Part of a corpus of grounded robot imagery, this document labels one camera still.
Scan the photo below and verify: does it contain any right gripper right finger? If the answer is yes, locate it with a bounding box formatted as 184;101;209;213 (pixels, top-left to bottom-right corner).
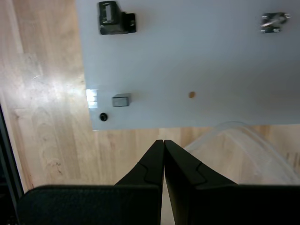
164;140;300;225

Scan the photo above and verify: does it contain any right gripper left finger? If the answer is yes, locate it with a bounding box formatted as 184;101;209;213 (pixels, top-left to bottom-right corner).
17;139;164;225

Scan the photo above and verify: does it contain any clear plastic container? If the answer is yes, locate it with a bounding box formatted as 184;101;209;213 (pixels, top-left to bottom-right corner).
184;120;300;188

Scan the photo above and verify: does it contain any wide grey metal bar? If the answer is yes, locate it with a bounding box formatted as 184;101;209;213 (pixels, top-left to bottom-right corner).
112;93;132;108

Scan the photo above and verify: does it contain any white taskboard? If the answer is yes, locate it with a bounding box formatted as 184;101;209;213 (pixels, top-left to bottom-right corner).
75;0;300;132

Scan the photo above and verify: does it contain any black socket housing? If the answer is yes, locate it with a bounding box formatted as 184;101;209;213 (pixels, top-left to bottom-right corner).
97;0;136;36

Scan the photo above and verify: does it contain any black table frame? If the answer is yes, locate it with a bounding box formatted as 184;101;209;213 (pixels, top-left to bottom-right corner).
0;103;25;225

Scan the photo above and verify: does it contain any small silver screw mount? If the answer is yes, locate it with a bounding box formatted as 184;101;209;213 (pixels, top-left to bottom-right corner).
260;11;293;35

